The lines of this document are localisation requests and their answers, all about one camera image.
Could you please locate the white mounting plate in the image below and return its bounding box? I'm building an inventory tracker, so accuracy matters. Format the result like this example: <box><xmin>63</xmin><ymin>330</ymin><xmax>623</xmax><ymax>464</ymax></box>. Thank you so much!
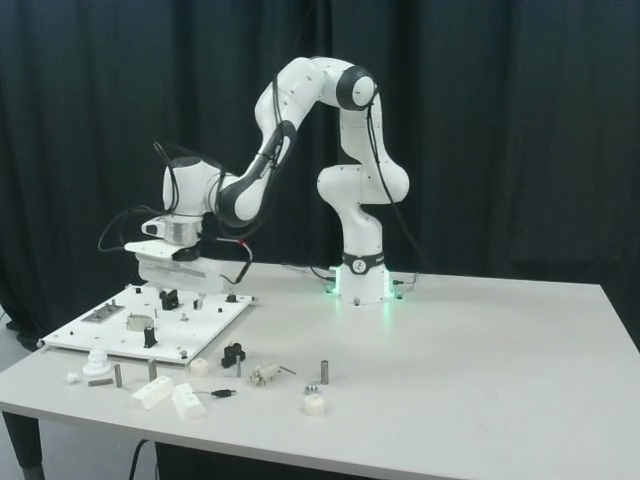
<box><xmin>124</xmin><ymin>241</ymin><xmax>202</xmax><ymax>258</ymax></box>

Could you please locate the white peg holder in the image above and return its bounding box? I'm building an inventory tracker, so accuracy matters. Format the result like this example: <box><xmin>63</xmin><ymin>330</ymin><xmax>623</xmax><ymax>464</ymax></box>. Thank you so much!
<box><xmin>130</xmin><ymin>378</ymin><xmax>175</xmax><ymax>411</ymax></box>
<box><xmin>171</xmin><ymin>382</ymin><xmax>209</xmax><ymax>420</ymax></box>

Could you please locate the cream waterproof plug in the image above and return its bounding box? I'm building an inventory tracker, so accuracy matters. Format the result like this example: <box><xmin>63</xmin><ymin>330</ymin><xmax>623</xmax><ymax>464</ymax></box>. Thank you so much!
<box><xmin>248</xmin><ymin>364</ymin><xmax>279</xmax><ymax>387</ymax></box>

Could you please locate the white task board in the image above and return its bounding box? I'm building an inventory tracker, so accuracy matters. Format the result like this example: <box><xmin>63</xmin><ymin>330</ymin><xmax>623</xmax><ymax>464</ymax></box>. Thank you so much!
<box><xmin>38</xmin><ymin>284</ymin><xmax>259</xmax><ymax>362</ymax></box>

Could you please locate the black cable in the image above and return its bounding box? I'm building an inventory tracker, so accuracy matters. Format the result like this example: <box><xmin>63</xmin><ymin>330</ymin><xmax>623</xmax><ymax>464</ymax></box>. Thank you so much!
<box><xmin>363</xmin><ymin>82</ymin><xmax>437</xmax><ymax>275</ymax></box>
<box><xmin>129</xmin><ymin>438</ymin><xmax>157</xmax><ymax>480</ymax></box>
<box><xmin>284</xmin><ymin>263</ymin><xmax>342</xmax><ymax>282</ymax></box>
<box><xmin>98</xmin><ymin>205</ymin><xmax>166</xmax><ymax>252</ymax></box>
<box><xmin>152</xmin><ymin>141</ymin><xmax>236</xmax><ymax>211</ymax></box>
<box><xmin>214</xmin><ymin>77</ymin><xmax>296</xmax><ymax>211</ymax></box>

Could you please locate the black D-SUB plug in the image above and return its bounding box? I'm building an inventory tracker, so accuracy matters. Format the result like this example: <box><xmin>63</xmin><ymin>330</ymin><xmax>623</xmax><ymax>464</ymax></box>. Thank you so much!
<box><xmin>221</xmin><ymin>342</ymin><xmax>249</xmax><ymax>369</ymax></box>

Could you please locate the black curtain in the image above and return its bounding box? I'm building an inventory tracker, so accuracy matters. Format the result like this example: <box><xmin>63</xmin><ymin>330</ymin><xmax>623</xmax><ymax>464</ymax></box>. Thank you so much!
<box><xmin>0</xmin><ymin>0</ymin><xmax>640</xmax><ymax>351</ymax></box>

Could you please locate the black table leg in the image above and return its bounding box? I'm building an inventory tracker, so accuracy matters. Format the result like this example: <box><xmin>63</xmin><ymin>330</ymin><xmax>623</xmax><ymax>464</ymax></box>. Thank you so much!
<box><xmin>0</xmin><ymin>409</ymin><xmax>42</xmax><ymax>480</ymax></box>

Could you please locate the black USB plug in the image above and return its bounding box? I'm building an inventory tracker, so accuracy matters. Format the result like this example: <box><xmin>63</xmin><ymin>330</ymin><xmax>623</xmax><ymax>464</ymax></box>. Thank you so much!
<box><xmin>192</xmin><ymin>388</ymin><xmax>236</xmax><ymax>402</ymax></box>

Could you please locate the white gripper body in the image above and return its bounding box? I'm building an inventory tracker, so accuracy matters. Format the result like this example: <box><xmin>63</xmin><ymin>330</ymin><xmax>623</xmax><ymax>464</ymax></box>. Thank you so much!
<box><xmin>134</xmin><ymin>252</ymin><xmax>224</xmax><ymax>298</ymax></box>

